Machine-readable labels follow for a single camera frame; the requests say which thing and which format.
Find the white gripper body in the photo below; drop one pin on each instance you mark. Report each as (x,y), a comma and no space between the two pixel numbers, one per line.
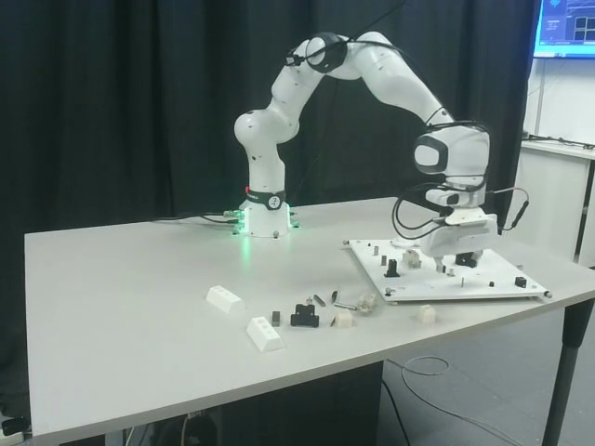
(460,239)

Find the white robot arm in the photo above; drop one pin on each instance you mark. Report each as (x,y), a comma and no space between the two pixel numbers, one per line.
(395,88)

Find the black round plug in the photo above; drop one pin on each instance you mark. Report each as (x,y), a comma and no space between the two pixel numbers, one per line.
(466,261)

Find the dark metal peg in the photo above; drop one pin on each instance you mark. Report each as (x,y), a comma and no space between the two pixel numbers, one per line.
(318,299)
(334,296)

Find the long white peg holder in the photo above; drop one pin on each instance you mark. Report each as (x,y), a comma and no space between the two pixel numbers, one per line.
(223,298)
(265,334)

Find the beige plug with clip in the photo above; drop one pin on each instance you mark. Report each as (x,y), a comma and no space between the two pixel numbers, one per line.
(412,260)

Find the white task board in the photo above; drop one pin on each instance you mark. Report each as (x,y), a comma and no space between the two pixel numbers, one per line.
(465,285)

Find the black upright plug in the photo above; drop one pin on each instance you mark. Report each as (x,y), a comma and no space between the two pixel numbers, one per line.
(392,270)

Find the small black plug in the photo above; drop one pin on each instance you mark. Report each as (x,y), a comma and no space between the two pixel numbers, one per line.
(521,282)

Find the small white cube holder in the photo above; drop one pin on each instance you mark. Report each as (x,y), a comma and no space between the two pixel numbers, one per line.
(427,315)
(343,319)

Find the beige Ethernet plug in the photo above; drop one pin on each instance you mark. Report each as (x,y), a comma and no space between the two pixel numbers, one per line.
(366,305)

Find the white cabinet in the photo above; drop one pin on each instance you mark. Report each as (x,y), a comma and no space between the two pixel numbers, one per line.
(553,195)

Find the metal bolt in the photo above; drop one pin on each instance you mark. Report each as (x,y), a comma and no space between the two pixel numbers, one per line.
(346,306)

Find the grey table leg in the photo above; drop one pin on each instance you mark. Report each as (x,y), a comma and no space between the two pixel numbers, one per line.
(564,371)

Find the black D-SUB plug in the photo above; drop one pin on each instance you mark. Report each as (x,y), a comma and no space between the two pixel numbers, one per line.
(304,319)

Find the small black block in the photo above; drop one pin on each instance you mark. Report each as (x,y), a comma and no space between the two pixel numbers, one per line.
(276,318)

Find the black box under table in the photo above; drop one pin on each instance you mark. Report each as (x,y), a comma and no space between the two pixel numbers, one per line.
(297,409)

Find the blue screen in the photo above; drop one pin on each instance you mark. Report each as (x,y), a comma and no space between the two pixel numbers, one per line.
(567,28)

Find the black curtains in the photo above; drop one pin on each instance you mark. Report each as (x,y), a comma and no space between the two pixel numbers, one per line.
(116,116)

